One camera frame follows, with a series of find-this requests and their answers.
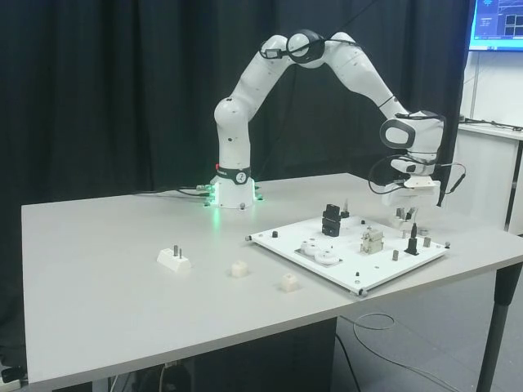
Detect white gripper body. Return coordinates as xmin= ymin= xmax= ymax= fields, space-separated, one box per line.
xmin=381 ymin=185 xmax=441 ymax=210

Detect white two-peg holder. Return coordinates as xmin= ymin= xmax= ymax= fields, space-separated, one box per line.
xmin=156 ymin=243 xmax=194 ymax=276

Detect metal connector block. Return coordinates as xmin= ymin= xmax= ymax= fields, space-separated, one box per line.
xmin=359 ymin=225 xmax=387 ymax=255

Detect black D-SUB plug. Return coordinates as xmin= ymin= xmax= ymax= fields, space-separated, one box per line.
xmin=321 ymin=203 xmax=342 ymax=238

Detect white cabinet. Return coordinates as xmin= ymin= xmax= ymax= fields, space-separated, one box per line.
xmin=456 ymin=118 xmax=523 ymax=237

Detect white large gear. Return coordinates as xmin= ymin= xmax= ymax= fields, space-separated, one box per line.
xmin=313 ymin=251 xmax=341 ymax=268

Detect white task board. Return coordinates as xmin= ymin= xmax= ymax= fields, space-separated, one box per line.
xmin=244 ymin=209 xmax=453 ymax=296

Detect black table leg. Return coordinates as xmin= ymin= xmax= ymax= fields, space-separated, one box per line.
xmin=476 ymin=269 xmax=515 ymax=392

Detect blue screen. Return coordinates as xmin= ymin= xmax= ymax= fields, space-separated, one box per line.
xmin=468 ymin=0 xmax=523 ymax=52

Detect black curtains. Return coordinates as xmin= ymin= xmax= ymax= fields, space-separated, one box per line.
xmin=0 ymin=0 xmax=472 ymax=368

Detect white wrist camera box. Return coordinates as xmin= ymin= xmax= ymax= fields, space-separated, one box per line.
xmin=391 ymin=157 xmax=427 ymax=175

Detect thin black rod on wire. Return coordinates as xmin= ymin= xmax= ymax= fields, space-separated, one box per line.
xmin=435 ymin=162 xmax=468 ymax=208

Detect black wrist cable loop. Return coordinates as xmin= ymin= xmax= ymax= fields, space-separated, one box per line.
xmin=367 ymin=154 xmax=410 ymax=196

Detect grey floor cable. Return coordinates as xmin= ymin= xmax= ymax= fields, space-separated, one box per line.
xmin=352 ymin=313 xmax=485 ymax=385

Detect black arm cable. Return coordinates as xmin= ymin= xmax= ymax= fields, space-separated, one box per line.
xmin=261 ymin=34 xmax=367 ymax=59

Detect black base cables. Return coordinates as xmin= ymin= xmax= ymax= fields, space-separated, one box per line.
xmin=133 ymin=185 xmax=216 ymax=198

